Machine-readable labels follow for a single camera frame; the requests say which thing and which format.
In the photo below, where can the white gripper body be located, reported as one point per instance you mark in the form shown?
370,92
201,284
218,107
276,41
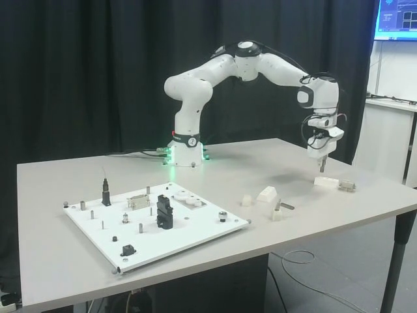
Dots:
321,146

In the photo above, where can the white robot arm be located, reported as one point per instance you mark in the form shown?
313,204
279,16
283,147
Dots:
192,88

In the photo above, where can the metal square peg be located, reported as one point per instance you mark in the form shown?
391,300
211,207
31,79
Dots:
288,205
278,206
82,206

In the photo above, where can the white peg holder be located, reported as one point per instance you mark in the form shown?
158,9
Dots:
277,215

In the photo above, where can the long white holder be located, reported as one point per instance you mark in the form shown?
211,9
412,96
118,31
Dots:
325,182

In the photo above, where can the metal D-SUB plug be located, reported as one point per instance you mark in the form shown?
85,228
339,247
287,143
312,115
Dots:
347,186

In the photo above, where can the white cabinet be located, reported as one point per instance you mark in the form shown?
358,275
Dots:
384,137

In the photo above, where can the wide white holder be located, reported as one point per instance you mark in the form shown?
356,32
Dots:
266,194

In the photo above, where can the small white holder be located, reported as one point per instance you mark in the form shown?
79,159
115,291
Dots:
246,200

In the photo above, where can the metal bolt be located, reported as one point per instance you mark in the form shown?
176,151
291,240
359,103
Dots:
222,217

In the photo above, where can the dark table leg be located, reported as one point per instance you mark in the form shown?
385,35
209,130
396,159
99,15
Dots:
397,261

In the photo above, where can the white medium gear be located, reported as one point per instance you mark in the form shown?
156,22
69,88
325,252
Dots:
193,202

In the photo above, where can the white large gear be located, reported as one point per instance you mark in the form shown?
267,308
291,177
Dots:
180,196

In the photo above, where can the blue screen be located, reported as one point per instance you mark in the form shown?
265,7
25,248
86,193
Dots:
397,19

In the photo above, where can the white task board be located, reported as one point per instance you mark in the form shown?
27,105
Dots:
182,234

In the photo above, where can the black stepped plug block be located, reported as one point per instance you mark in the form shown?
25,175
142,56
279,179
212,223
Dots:
163,212

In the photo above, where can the beige D-SUB socket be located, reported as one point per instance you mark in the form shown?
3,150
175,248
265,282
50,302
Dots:
138,201

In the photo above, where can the metal BNC plug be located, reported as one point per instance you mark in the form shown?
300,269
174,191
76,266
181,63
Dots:
124,219

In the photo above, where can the black USB socket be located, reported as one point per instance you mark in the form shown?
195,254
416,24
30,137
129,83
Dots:
128,250

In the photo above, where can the black waterproof plug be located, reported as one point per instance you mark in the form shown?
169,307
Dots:
106,195

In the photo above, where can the black curtains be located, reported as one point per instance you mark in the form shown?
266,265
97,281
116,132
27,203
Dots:
81,65

